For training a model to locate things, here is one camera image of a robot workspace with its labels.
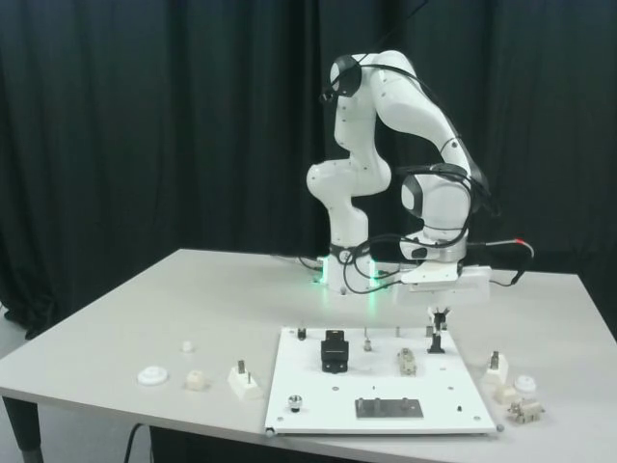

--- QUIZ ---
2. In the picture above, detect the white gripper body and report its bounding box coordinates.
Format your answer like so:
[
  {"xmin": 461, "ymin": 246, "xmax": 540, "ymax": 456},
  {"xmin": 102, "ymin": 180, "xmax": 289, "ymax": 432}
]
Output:
[{"xmin": 393, "ymin": 266, "xmax": 492, "ymax": 307}]

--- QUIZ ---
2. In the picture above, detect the white task board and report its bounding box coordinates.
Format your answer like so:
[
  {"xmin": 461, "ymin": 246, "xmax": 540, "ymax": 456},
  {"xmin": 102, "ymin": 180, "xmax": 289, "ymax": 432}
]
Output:
[{"xmin": 263, "ymin": 326, "xmax": 502, "ymax": 428}]

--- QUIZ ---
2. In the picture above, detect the white short peg holder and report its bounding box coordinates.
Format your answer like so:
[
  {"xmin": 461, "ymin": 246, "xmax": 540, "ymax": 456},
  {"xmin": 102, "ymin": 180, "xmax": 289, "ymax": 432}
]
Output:
[{"xmin": 481, "ymin": 351, "xmax": 510, "ymax": 387}]

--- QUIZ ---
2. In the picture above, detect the black D-SUB plug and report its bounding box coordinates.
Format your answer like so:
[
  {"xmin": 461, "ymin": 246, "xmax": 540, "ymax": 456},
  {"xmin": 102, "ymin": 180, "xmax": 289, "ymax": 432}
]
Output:
[{"xmin": 319, "ymin": 329, "xmax": 351, "ymax": 375}]

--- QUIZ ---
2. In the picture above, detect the white multi-pin plug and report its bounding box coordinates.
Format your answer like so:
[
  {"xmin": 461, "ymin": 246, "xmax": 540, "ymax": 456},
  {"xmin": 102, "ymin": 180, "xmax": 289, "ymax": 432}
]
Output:
[{"xmin": 504, "ymin": 402, "xmax": 547, "ymax": 425}]

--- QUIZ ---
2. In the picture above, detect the white long peg holder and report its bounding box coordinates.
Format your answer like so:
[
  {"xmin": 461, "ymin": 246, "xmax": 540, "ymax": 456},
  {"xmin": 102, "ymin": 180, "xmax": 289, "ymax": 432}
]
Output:
[{"xmin": 227, "ymin": 359, "xmax": 264, "ymax": 401}]

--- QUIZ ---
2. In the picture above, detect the white large gear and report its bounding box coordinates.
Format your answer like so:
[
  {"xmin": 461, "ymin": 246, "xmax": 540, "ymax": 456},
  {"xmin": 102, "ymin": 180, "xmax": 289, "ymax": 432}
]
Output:
[{"xmin": 136, "ymin": 366, "xmax": 169, "ymax": 387}]

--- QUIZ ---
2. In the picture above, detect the black curtain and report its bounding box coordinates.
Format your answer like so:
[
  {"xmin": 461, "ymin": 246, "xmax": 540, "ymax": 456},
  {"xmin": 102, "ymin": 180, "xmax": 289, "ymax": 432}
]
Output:
[{"xmin": 0, "ymin": 0, "xmax": 617, "ymax": 339}]

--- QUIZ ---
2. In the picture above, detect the black table leg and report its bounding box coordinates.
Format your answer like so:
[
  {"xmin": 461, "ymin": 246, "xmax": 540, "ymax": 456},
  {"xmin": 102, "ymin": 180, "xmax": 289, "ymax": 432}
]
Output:
[{"xmin": 1, "ymin": 394, "xmax": 40, "ymax": 463}]

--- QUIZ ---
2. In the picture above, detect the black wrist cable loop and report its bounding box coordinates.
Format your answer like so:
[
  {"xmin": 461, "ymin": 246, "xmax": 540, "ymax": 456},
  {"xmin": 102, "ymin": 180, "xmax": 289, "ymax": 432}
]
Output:
[{"xmin": 342, "ymin": 232, "xmax": 428, "ymax": 295}]

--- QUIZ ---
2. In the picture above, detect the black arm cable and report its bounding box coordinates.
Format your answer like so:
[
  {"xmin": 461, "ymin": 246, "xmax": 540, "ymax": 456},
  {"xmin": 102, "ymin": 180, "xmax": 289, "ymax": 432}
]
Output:
[{"xmin": 317, "ymin": 51, "xmax": 501, "ymax": 228}]

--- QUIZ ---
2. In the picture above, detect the black hanging cable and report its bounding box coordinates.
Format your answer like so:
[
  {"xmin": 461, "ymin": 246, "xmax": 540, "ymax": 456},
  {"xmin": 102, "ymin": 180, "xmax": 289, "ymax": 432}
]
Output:
[{"xmin": 356, "ymin": 0, "xmax": 430, "ymax": 67}]

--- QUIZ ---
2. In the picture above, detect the black floor cable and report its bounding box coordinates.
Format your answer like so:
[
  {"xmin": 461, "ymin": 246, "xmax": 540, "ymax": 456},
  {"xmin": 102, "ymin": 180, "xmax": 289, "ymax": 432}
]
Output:
[{"xmin": 122, "ymin": 422, "xmax": 151, "ymax": 463}]

